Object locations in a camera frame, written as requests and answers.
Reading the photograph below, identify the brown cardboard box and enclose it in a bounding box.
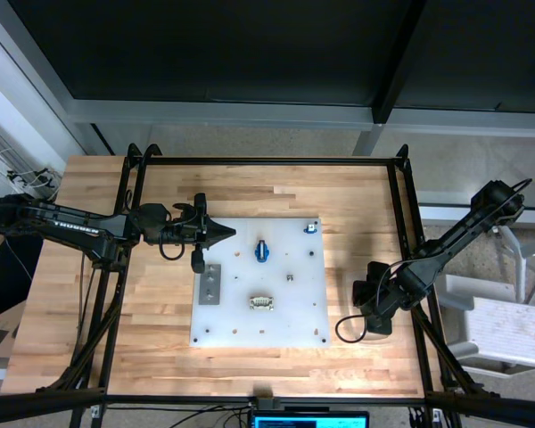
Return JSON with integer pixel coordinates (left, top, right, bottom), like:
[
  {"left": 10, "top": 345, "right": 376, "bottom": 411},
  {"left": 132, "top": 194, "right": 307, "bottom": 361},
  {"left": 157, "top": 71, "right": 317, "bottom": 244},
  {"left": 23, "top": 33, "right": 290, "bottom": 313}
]
[{"left": 0, "top": 299, "right": 28, "bottom": 358}]

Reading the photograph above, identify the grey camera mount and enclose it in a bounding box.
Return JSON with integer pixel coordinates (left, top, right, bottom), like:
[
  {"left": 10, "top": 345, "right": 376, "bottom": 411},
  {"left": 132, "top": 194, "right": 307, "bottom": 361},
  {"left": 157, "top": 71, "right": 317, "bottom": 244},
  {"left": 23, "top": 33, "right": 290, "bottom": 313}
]
[{"left": 252, "top": 382, "right": 281, "bottom": 411}]

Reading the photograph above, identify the black aluminium frame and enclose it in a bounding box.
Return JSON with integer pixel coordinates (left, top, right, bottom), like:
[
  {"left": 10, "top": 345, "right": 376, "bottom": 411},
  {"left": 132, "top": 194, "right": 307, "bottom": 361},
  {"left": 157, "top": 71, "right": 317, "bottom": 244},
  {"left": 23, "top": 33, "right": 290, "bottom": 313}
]
[{"left": 0, "top": 142, "right": 535, "bottom": 428}]

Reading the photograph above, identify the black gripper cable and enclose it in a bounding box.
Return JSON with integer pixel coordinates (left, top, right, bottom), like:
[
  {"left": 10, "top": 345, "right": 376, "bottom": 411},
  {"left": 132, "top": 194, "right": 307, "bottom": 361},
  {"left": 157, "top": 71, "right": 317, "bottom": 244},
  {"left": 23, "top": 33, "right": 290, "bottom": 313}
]
[
  {"left": 335, "top": 260, "right": 411, "bottom": 344},
  {"left": 159, "top": 235, "right": 186, "bottom": 262}
]

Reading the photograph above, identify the black white cable bundle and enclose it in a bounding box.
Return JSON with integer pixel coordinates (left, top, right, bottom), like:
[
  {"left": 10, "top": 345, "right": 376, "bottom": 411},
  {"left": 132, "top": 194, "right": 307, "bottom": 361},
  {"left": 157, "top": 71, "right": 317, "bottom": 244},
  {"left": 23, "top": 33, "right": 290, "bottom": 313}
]
[{"left": 4, "top": 167, "right": 62, "bottom": 193}]

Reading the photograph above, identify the beige rectangular connector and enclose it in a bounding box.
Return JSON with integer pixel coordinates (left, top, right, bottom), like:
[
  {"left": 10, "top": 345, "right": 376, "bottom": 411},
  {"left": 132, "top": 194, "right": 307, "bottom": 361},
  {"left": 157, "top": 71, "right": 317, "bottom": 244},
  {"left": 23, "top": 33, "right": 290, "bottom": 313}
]
[{"left": 249, "top": 295, "right": 276, "bottom": 312}]

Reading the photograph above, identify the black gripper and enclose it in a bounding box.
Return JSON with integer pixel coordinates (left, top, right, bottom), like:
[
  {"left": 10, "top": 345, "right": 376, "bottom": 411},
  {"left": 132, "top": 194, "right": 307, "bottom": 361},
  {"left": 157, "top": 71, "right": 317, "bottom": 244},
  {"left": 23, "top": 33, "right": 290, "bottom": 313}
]
[
  {"left": 162, "top": 193, "right": 237, "bottom": 274},
  {"left": 366, "top": 261, "right": 400, "bottom": 336}
]

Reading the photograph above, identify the white plastic board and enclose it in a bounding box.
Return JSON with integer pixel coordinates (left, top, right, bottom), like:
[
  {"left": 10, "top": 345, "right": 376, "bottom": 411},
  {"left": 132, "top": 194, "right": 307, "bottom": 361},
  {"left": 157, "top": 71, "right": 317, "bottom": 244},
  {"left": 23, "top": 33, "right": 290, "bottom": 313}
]
[{"left": 189, "top": 217, "right": 332, "bottom": 348}]

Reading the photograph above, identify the white step stool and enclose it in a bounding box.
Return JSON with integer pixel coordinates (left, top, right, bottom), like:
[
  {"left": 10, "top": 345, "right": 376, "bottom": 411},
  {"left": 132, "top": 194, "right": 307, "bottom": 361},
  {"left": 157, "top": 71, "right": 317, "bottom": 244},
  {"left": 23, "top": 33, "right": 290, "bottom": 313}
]
[{"left": 440, "top": 218, "right": 535, "bottom": 380}]

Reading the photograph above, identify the grey metal plate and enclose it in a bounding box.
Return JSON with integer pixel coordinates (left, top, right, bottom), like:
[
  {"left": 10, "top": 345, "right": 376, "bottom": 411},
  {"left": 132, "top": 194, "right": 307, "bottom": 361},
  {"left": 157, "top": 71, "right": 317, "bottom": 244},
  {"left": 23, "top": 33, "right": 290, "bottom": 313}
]
[{"left": 199, "top": 263, "right": 223, "bottom": 306}]

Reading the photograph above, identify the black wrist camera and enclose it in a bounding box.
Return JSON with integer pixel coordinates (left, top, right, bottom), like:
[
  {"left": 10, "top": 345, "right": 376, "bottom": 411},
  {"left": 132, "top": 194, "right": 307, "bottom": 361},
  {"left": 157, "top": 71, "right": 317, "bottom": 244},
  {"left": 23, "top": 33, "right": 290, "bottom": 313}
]
[{"left": 354, "top": 279, "right": 378, "bottom": 309}]

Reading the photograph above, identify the blue laptop screen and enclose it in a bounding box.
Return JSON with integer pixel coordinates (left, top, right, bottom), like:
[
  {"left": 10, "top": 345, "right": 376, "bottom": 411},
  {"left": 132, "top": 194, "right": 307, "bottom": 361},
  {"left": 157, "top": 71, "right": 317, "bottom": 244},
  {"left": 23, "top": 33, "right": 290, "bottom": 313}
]
[{"left": 249, "top": 409, "right": 370, "bottom": 428}]

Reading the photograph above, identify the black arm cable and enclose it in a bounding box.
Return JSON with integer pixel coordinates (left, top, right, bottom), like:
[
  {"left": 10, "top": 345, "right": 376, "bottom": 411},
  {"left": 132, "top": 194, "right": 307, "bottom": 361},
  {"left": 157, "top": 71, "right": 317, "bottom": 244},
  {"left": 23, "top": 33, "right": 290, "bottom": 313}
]
[{"left": 507, "top": 177, "right": 534, "bottom": 200}]

